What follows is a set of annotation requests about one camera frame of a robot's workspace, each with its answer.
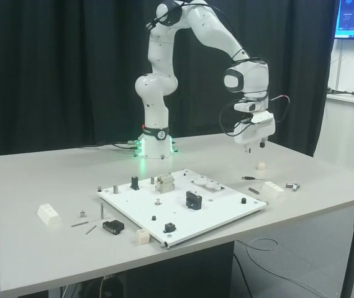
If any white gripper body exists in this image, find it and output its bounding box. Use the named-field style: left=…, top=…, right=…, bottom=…
left=233, top=117, right=276, bottom=147

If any flat white mounting plate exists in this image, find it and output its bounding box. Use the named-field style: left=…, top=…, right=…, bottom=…
left=249, top=111, right=275, bottom=124

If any white peg holder with holes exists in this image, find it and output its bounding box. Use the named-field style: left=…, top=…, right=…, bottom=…
left=263, top=181, right=286, bottom=199
left=37, top=203, right=63, bottom=231

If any white cabinet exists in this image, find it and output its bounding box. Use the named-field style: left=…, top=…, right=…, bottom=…
left=314, top=38, right=354, bottom=181

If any white task board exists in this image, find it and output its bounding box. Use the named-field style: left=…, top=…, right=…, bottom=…
left=97, top=168, right=270, bottom=250

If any black D-SUB plug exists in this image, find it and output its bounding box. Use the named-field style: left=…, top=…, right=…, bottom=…
left=102, top=220, right=125, bottom=234

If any black curtain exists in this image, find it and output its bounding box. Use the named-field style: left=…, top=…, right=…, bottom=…
left=0, top=0, right=341, bottom=284

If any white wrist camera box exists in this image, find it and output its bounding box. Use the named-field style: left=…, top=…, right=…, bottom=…
left=233, top=100, right=257, bottom=114

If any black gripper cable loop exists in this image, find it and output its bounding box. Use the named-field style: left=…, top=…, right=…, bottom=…
left=218, top=100, right=254, bottom=138

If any grey floor cable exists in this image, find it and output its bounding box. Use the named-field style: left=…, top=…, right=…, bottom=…
left=246, top=238, right=354, bottom=298

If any black floor cable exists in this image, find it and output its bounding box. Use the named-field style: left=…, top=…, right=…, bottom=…
left=232, top=248, right=255, bottom=298

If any black base cable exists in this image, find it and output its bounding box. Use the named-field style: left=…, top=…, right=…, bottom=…
left=80, top=140, right=142, bottom=153

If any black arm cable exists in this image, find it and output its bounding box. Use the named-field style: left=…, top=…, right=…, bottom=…
left=145, top=1, right=268, bottom=63

